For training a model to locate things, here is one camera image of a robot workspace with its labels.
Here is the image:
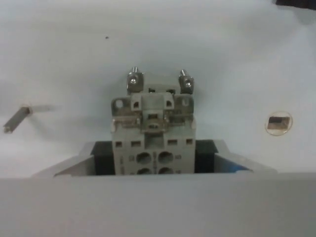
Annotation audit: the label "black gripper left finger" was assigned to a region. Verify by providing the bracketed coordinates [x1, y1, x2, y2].
[53, 140, 114, 177]

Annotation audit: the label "grey waterproof plug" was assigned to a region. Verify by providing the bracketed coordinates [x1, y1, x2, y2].
[110, 94, 198, 176]

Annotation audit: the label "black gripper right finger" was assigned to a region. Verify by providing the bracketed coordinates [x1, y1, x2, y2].
[196, 139, 278, 175]

